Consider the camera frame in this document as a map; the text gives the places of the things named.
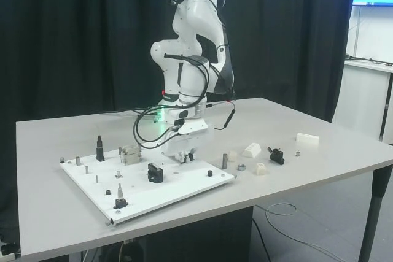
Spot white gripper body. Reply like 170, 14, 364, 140
161, 128, 214, 158

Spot white mounting plate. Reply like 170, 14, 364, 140
179, 119, 210, 136

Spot black connector block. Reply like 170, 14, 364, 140
146, 162, 165, 183

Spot white wedge-shaped holder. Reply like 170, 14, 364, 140
241, 142, 262, 159

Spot white task board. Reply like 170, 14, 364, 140
58, 138, 236, 226

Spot black box under table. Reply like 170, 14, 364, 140
134, 205, 254, 262

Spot black D-SUB plug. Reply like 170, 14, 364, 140
267, 146, 286, 164

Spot black waterproof plug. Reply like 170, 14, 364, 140
95, 134, 106, 162

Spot long white holder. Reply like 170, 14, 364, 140
295, 132, 321, 145

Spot black curtains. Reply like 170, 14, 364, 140
0, 0, 354, 128

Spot black table leg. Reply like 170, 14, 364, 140
359, 169, 388, 262

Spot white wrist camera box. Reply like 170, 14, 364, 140
175, 107, 198, 121

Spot black rod on wire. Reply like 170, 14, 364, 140
208, 99, 237, 131

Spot black looped camera cable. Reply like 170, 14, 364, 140
132, 106, 182, 150

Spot black base cables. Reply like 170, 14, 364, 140
103, 107, 162, 119

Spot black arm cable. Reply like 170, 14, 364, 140
167, 0, 237, 103

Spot grey floor cable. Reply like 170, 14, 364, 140
264, 202, 393, 252

